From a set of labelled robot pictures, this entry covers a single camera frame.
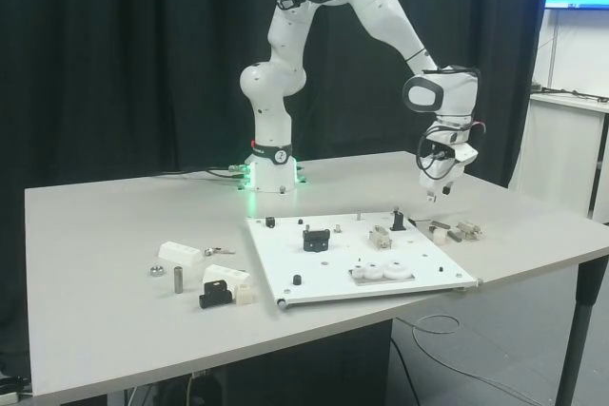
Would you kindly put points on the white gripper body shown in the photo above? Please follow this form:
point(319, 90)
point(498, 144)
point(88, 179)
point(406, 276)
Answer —
point(435, 178)

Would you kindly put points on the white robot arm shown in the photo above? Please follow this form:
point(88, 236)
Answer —
point(280, 73)

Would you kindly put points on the dark square metal peg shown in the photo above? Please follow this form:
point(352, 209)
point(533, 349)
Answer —
point(453, 236)

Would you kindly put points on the thick metal round peg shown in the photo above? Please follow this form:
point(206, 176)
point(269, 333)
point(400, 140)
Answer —
point(179, 278)

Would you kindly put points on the dark rectangular block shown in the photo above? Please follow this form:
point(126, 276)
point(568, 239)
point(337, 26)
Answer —
point(440, 224)

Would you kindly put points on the white plug holder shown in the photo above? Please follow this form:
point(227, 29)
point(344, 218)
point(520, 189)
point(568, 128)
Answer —
point(438, 235)

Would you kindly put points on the metal D-SUB plug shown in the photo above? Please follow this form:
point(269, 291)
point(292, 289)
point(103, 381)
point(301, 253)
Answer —
point(468, 230)

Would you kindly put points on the white large gear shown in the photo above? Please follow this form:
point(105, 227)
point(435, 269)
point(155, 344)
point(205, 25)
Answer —
point(395, 272)

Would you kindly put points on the white medium gear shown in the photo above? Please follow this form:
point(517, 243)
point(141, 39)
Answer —
point(372, 271)

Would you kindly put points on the white small gear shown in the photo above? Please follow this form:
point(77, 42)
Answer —
point(358, 271)

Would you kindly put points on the white task board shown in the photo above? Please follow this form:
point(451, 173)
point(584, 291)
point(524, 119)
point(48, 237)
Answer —
point(342, 277)

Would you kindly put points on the white cabinet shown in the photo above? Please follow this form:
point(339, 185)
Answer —
point(561, 149)

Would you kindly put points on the dark table leg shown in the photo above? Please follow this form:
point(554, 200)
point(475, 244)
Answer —
point(578, 330)

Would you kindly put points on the small white cube holder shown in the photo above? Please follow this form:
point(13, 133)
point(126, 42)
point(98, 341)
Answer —
point(245, 295)

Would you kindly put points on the black plug block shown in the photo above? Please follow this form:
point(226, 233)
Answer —
point(211, 295)

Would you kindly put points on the metal hex nut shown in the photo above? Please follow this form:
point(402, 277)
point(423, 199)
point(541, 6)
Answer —
point(155, 271)

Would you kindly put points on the black curtain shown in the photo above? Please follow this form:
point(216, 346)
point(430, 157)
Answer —
point(119, 68)

